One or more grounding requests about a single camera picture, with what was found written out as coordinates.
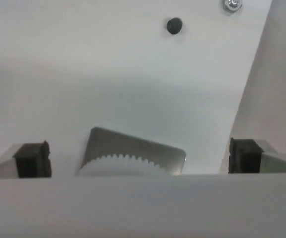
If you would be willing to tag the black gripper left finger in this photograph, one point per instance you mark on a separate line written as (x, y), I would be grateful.
(32, 161)

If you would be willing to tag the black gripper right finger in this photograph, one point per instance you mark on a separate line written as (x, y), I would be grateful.
(244, 157)

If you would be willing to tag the white large gear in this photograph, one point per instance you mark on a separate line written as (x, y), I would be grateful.
(123, 167)

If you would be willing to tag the white task board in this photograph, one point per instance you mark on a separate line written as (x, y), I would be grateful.
(132, 74)

